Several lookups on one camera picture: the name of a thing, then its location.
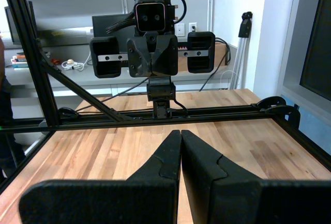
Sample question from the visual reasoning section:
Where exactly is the white coiled cable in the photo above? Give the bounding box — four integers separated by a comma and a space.
61, 58, 86, 71

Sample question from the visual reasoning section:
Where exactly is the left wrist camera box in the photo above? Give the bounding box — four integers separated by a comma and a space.
133, 0, 173, 37

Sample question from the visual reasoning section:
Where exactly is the brown cardboard box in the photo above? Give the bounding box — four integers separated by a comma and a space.
214, 41, 231, 66

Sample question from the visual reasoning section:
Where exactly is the black frame post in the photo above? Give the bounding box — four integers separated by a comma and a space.
1, 0, 63, 127

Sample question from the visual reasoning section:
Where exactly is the black aluminium frame rail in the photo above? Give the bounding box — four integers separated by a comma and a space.
258, 110, 331, 174
0, 104, 275, 133
0, 130, 54, 190

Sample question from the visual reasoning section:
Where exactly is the stack of books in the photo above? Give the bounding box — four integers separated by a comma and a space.
10, 55, 28, 70

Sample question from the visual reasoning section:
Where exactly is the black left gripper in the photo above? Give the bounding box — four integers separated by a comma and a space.
89, 31, 215, 79

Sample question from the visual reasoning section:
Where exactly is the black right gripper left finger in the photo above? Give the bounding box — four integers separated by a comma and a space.
19, 130, 182, 224

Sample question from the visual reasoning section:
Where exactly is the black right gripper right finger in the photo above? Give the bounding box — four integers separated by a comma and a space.
182, 130, 331, 224

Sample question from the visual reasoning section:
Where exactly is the silver tripod with black head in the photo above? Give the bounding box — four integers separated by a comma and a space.
237, 11, 253, 90

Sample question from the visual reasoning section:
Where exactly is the black diagonal frame brace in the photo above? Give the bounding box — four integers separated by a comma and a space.
42, 58, 130, 124

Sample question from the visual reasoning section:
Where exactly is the grey counter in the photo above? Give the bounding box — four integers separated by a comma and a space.
5, 44, 237, 98

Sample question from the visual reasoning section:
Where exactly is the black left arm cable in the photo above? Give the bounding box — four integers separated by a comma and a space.
165, 0, 188, 25

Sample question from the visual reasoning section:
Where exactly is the black sleeved cable bundle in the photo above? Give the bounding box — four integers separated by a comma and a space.
105, 11, 137, 35

